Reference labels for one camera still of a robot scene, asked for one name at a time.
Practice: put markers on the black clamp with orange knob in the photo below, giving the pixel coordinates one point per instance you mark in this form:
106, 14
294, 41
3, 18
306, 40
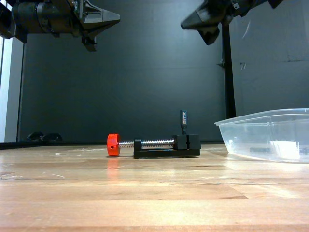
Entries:
166, 149

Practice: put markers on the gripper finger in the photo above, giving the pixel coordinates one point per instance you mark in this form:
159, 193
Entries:
111, 15
202, 17
109, 24
200, 27

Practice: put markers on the black metal frame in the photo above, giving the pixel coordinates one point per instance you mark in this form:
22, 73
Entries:
229, 96

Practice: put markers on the black USB-C socket adapter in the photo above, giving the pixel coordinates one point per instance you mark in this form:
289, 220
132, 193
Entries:
183, 119

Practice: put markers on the small white block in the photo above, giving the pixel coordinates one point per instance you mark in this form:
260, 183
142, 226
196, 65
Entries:
285, 149

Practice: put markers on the clear plastic container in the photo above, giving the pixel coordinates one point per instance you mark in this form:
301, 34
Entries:
265, 135

